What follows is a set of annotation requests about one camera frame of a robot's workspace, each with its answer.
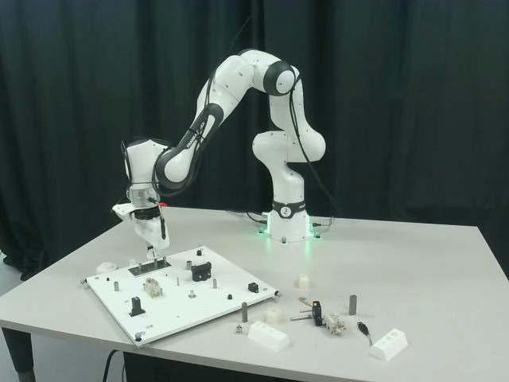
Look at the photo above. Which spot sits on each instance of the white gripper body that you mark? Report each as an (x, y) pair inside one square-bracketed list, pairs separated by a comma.
[(153, 231)]

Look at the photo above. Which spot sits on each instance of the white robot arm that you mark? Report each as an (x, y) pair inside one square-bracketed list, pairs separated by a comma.
[(286, 179)]

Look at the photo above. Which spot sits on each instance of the white large gear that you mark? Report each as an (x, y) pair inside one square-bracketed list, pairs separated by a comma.
[(107, 267)]

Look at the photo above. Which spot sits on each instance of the thin black rod red tag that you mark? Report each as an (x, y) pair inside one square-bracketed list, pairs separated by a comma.
[(162, 224)]

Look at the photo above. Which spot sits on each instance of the white task board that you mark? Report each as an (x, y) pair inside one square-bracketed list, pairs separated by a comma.
[(175, 294)]

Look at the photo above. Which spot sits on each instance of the metal square peg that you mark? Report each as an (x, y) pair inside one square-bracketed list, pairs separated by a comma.
[(352, 305), (244, 312)]

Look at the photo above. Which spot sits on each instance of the small white cube holder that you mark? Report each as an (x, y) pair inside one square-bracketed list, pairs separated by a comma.
[(301, 281), (273, 314)]

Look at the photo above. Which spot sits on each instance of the black curtain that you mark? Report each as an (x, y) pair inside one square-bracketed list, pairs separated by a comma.
[(79, 99)]

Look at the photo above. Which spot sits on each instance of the white long peg holder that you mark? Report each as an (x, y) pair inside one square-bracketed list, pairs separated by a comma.
[(268, 332), (389, 343)]

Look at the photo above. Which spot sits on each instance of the metal round peg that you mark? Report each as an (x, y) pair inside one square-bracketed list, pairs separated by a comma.
[(299, 317)]

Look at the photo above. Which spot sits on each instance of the black table leg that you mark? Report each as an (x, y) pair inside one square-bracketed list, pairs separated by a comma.
[(18, 352)]

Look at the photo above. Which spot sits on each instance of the black D-SUB plug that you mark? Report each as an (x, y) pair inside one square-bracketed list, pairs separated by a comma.
[(316, 312)]

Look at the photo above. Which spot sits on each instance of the beige waterproof plug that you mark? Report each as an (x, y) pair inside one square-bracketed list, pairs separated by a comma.
[(332, 321)]

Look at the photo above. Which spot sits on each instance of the black USB plug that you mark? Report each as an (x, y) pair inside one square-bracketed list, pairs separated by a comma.
[(365, 330)]

